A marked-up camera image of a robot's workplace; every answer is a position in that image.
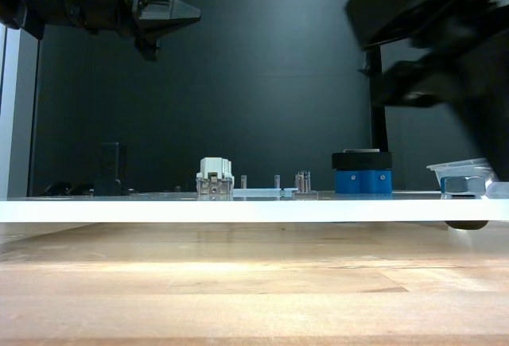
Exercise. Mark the black frame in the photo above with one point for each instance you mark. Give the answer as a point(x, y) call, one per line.
point(378, 123)

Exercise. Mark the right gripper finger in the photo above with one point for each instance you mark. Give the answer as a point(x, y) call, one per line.
point(491, 135)

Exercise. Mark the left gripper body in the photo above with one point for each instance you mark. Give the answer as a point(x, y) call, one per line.
point(127, 8)

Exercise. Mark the black round block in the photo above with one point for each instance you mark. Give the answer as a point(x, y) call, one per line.
point(362, 161)

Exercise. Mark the short steel peg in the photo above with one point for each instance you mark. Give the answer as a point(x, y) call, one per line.
point(277, 181)
point(243, 181)
point(297, 183)
point(305, 181)

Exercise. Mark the blue socket block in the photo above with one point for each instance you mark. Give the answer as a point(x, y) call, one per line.
point(362, 182)

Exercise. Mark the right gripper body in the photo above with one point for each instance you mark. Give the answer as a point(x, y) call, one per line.
point(437, 12)

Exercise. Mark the steel nut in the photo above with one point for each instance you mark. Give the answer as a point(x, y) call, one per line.
point(463, 185)

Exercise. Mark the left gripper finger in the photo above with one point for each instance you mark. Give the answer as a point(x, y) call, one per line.
point(167, 14)

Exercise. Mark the white task board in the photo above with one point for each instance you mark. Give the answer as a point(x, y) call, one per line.
point(238, 211)

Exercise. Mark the black upright block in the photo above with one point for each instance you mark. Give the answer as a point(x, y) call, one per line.
point(109, 171)

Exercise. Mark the clear plastic container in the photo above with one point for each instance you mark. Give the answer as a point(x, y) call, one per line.
point(457, 167)

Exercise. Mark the beige many-pin connector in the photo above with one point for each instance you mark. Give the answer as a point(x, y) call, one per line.
point(214, 169)

